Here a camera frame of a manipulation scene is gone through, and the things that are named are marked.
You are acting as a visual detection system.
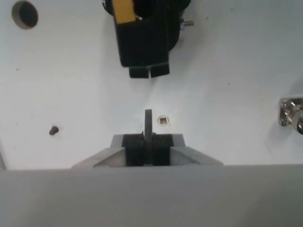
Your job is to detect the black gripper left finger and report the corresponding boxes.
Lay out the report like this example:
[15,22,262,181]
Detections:
[71,133,145,168]

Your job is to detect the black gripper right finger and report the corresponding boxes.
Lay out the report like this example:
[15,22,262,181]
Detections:
[151,133,224,166]

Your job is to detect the thin metal square peg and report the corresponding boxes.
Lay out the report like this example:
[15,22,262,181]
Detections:
[144,109,153,166]

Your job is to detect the white task board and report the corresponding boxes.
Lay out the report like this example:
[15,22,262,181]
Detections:
[0,0,303,171]

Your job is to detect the metal BNC plug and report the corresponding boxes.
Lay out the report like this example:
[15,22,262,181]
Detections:
[292,111,303,136]

